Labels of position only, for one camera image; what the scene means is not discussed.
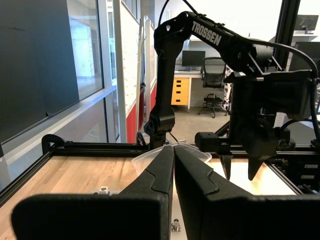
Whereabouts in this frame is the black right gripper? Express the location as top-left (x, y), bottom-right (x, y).
top-left (194, 109), bottom-right (297, 182)

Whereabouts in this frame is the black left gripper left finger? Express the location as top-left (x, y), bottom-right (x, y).
top-left (11, 146), bottom-right (175, 240)

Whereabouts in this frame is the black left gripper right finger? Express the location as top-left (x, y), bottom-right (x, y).
top-left (174, 146), bottom-right (320, 240)

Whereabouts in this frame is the clear plastic container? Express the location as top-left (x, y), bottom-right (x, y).
top-left (131, 141), bottom-right (213, 176)

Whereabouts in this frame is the small metal clamp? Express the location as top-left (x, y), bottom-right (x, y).
top-left (171, 218), bottom-right (182, 233)

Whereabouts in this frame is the black mesh office chair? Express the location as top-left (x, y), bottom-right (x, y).
top-left (198, 56), bottom-right (227, 119)

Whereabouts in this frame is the yellow drawer cabinet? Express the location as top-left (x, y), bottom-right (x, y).
top-left (171, 77), bottom-right (190, 106)

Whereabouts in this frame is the white office desk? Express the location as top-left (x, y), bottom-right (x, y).
top-left (173, 70), bottom-right (204, 110)

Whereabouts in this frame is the black computer monitor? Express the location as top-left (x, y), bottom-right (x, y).
top-left (181, 50), bottom-right (206, 72)

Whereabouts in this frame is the white partition with red base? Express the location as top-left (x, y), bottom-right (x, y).
top-left (143, 14), bottom-right (158, 111)
top-left (113, 0), bottom-right (141, 144)

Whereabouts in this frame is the grey-backed computer monitor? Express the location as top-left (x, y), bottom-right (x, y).
top-left (295, 14), bottom-right (320, 35)

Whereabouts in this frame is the glass window pane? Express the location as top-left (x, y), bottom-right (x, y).
top-left (66, 0), bottom-right (118, 101)

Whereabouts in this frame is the black metal frame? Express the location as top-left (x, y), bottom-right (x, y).
top-left (0, 0), bottom-right (320, 208)

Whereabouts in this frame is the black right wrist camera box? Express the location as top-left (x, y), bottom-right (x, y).
top-left (231, 70), bottom-right (313, 121)

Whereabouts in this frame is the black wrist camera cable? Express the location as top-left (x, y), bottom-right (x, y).
top-left (249, 37), bottom-right (320, 136)

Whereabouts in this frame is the black looping arm cable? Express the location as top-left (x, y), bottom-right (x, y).
top-left (158, 0), bottom-right (201, 27)

